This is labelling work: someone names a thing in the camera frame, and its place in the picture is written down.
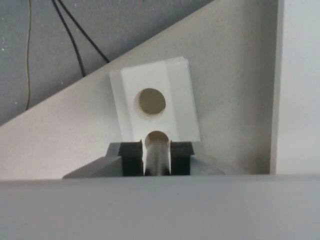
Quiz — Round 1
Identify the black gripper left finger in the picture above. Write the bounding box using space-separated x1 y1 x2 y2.
62 140 146 179

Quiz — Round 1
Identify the thin dark wire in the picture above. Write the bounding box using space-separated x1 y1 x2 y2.
24 13 33 110

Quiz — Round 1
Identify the metal round peg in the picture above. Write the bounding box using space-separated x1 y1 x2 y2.
142 139 172 177

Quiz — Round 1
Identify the white peg holder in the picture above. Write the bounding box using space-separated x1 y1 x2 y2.
108 56 202 149

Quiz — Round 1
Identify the black cable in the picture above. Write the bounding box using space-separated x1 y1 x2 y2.
57 0 111 63
50 0 86 76

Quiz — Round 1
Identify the white task board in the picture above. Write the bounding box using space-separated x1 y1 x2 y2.
269 0 320 176

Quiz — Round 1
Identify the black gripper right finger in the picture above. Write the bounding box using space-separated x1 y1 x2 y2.
170 140 226 176

